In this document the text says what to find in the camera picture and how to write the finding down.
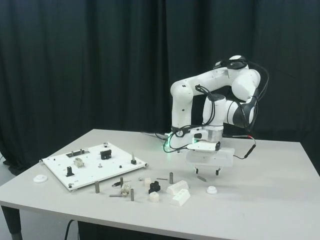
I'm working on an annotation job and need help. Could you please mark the black table cable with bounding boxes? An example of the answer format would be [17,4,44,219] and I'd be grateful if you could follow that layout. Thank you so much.
[139,131,173,141]

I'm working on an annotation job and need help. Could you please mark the black D-SUB plug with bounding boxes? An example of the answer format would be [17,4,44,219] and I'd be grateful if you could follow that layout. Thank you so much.
[148,182,161,195]

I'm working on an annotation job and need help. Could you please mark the long white holder block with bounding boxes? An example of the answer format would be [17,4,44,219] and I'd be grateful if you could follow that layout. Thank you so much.
[169,189,192,207]
[166,180,190,195]

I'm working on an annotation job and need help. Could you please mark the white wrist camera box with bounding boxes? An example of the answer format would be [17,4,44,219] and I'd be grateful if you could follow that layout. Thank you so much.
[191,131,209,141]

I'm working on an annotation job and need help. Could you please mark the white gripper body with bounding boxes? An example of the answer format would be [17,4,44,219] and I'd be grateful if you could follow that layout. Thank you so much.
[185,147,235,170]

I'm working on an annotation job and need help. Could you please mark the thin black rod on wire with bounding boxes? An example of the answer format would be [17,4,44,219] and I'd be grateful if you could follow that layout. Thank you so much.
[232,134,257,160]

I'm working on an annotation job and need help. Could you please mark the dark table leg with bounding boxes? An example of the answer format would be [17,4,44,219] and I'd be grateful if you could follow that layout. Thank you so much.
[1,204,21,240]

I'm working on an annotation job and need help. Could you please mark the white task board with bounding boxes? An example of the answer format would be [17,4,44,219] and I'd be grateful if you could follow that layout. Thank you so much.
[41,142,149,192]

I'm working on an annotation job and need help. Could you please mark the silver wrist ring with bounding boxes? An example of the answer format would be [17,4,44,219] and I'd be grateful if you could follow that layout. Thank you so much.
[206,128,223,142]

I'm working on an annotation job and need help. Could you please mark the black curtain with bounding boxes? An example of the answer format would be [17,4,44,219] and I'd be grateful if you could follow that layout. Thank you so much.
[0,0,320,173]

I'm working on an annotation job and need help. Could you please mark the flat white mounting plate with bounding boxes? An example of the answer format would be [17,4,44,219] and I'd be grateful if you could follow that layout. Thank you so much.
[187,141,221,153]

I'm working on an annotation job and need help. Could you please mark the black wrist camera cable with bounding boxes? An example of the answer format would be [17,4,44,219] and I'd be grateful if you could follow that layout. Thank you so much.
[193,84,216,128]

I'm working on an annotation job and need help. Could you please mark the black floor cable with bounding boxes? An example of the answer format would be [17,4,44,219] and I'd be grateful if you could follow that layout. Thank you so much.
[64,219,79,240]

